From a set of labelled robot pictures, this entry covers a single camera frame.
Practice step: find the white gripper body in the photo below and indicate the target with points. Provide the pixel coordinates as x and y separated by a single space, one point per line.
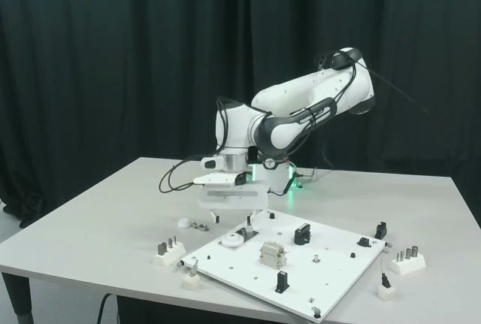
233 199

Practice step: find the white peg holder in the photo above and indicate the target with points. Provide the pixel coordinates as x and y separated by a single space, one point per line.
407 265
167 258

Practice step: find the white medium gear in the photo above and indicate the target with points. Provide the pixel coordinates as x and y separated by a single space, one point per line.
183 223

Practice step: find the large metal square peg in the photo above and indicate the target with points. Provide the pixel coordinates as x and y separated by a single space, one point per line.
162 249

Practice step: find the dark table leg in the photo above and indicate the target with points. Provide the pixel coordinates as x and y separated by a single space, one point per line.
15 294

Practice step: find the small metal round peg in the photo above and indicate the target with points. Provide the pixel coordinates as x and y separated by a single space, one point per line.
400 256

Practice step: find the white task board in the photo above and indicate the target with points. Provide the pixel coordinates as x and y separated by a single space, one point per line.
300 275

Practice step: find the metal BNC plug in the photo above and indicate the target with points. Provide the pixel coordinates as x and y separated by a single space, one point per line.
316 258

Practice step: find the beige waterproof plug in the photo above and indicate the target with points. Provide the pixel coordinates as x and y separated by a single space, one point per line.
271 253

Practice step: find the medium metal square peg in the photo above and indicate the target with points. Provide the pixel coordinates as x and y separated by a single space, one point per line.
171 245

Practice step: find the white large gear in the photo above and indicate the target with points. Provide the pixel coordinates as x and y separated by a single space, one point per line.
231 241

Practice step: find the large metal round peg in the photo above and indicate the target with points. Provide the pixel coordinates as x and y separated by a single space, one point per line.
415 252

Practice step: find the small metal square peg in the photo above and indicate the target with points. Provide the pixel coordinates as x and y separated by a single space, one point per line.
176 243

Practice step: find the medium metal round peg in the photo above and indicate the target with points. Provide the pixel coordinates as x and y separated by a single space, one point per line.
407 254

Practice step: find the silver USB plug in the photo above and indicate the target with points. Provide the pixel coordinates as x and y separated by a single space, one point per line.
193 269

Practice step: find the black curtain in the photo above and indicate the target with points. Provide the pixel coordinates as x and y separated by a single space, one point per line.
112 38

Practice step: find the metal bolt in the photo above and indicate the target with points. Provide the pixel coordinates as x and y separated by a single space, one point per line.
203 227

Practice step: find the small white plug holder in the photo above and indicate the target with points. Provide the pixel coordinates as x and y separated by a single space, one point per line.
386 294
191 282

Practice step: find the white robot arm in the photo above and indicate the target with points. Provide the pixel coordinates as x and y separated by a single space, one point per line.
338 87

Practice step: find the small white wrist camera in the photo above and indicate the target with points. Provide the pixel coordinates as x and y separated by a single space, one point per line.
210 162

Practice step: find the black D-SUB plug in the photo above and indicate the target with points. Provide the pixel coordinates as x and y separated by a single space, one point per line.
381 230

